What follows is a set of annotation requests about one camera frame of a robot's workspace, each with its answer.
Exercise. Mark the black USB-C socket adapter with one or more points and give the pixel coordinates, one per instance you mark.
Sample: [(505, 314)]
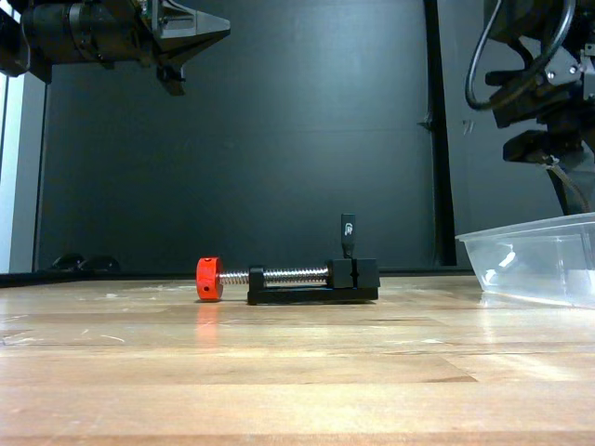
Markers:
[(348, 230)]

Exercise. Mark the black clamp with red knob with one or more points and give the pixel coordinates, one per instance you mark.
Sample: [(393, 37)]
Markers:
[(362, 279)]

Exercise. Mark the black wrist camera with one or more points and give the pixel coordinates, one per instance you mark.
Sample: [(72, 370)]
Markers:
[(516, 100)]

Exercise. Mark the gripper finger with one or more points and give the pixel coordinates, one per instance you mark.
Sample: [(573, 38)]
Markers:
[(204, 25), (186, 48), (586, 188)]

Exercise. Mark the black vertical room post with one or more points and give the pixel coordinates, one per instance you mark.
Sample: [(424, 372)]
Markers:
[(441, 186)]

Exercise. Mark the clear plastic tub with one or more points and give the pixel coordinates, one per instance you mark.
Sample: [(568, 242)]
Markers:
[(525, 260)]

